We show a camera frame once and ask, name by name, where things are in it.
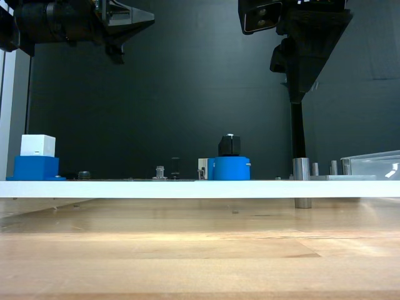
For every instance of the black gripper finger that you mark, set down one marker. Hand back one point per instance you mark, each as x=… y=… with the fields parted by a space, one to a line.
x=279 y=56
x=315 y=40
x=125 y=32
x=137 y=17

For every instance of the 16mm steel cylinder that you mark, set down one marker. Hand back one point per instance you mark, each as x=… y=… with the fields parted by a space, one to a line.
x=301 y=168

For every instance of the white taskboard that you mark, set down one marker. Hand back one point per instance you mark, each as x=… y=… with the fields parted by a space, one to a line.
x=200 y=189

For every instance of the black plug with silver top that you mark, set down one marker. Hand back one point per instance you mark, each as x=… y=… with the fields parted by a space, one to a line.
x=229 y=145

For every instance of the small steel pin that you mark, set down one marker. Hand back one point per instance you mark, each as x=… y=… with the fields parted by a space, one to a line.
x=315 y=168
x=334 y=167

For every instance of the white cube connector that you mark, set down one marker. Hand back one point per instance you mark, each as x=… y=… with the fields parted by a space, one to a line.
x=36 y=145

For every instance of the black knurled screw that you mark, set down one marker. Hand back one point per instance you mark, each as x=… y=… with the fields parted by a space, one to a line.
x=84 y=175

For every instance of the small black socket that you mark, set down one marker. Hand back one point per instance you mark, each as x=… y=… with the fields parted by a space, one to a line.
x=176 y=165

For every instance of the small metal fitting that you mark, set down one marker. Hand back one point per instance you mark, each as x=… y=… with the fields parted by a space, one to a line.
x=160 y=173

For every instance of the clear plastic tub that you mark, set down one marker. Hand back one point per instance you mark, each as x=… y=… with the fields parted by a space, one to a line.
x=368 y=162

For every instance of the grey metal pin block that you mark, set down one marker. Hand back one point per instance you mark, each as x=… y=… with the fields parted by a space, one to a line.
x=340 y=177

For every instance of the blue square holder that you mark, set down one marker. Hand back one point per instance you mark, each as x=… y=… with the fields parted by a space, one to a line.
x=31 y=168

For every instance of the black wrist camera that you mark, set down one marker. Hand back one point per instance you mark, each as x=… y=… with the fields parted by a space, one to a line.
x=261 y=15

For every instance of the black vertical post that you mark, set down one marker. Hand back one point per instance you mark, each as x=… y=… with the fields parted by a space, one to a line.
x=297 y=131

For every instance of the blue round mount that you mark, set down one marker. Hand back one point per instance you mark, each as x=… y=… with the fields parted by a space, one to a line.
x=232 y=168

